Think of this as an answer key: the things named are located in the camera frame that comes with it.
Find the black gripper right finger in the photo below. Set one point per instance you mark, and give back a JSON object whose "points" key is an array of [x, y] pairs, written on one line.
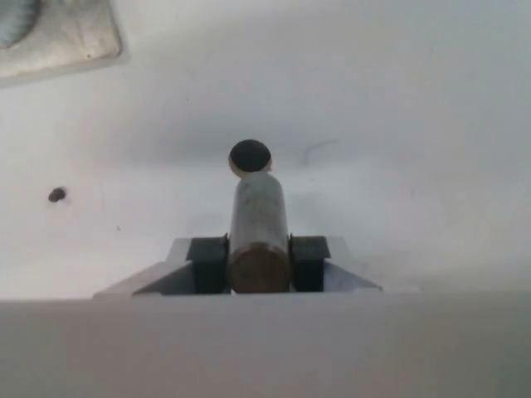
{"points": [[309, 265]]}

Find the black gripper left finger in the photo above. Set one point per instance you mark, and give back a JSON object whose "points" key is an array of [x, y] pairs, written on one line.
{"points": [[205, 265]]}

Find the metal round peg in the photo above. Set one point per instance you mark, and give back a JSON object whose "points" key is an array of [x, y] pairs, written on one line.
{"points": [[259, 232]]}

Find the white task board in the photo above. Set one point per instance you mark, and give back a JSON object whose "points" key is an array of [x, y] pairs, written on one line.
{"points": [[332, 103]]}

